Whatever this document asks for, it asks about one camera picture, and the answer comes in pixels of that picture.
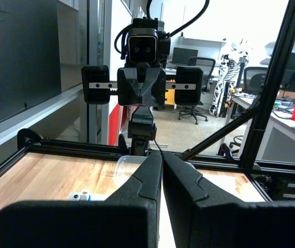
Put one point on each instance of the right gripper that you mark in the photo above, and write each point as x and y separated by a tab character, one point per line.
95	77

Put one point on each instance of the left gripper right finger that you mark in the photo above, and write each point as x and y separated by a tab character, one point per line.
240	224

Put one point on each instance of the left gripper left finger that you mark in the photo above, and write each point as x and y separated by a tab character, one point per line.
85	222

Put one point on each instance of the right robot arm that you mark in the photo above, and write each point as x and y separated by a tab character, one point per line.
141	129

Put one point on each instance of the blue socket block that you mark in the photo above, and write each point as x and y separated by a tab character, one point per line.
79	197

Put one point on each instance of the black monitor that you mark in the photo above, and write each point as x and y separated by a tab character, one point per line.
185	55

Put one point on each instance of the black office chair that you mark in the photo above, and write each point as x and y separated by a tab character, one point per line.
200	77
256	77

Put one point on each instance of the clear plastic container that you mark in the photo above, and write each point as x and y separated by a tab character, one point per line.
126	166

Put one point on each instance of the white desk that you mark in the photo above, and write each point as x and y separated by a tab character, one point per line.
279	124

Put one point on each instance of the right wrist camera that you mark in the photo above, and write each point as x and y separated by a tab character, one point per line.
142	45

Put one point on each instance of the black frame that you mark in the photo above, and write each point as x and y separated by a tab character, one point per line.
266	77

